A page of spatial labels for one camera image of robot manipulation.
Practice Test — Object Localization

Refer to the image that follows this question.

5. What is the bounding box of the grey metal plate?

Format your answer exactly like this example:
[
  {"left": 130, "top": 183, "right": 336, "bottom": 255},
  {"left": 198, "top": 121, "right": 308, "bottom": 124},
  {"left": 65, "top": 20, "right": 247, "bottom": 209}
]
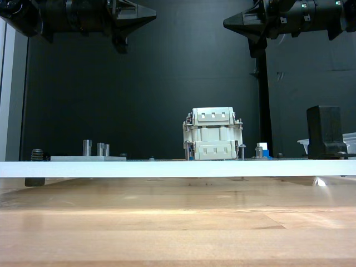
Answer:
[{"left": 50, "top": 155, "right": 128, "bottom": 162}]

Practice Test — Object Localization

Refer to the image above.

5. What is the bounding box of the beige HAN10E connector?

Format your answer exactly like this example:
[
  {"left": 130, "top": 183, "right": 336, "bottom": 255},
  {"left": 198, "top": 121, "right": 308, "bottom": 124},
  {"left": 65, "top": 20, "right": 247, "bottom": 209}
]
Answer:
[{"left": 182, "top": 106, "right": 244, "bottom": 131}]

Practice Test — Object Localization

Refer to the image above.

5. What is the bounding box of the black socket housing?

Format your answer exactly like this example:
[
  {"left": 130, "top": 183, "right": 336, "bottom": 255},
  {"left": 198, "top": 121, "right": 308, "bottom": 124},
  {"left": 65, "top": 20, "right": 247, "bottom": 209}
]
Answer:
[{"left": 305, "top": 105, "right": 350, "bottom": 160}]

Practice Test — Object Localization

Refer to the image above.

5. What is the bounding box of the beige hub connector base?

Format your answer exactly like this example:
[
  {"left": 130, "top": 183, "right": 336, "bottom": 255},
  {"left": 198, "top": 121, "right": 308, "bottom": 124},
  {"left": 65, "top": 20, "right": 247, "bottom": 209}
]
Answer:
[{"left": 182, "top": 126, "right": 247, "bottom": 161}]

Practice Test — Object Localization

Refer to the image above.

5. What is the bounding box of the small blue white connector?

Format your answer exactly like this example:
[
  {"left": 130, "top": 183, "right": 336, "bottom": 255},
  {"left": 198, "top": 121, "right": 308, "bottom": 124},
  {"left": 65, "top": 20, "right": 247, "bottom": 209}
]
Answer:
[{"left": 255, "top": 142, "right": 270, "bottom": 160}]

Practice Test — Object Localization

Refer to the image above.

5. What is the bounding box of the clear plastic tub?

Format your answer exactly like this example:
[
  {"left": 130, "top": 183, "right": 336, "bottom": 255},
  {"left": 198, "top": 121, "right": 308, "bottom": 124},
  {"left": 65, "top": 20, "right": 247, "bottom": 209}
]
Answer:
[{"left": 296, "top": 132, "right": 356, "bottom": 156}]

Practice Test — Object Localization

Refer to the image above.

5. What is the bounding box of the white mounting board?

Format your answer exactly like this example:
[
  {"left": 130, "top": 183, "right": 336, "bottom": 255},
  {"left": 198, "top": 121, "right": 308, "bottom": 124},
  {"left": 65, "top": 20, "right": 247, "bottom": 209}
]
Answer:
[{"left": 0, "top": 160, "right": 356, "bottom": 178}]

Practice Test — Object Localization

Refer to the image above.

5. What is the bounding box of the black metal frame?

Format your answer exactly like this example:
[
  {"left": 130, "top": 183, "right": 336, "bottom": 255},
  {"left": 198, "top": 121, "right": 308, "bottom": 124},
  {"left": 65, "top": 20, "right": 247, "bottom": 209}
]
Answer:
[{"left": 250, "top": 55, "right": 273, "bottom": 158}]

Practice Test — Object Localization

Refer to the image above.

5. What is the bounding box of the black board foot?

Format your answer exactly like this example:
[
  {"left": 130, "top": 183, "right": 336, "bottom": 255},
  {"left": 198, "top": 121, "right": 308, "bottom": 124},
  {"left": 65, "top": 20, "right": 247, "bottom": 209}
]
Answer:
[{"left": 24, "top": 177, "right": 46, "bottom": 187}]

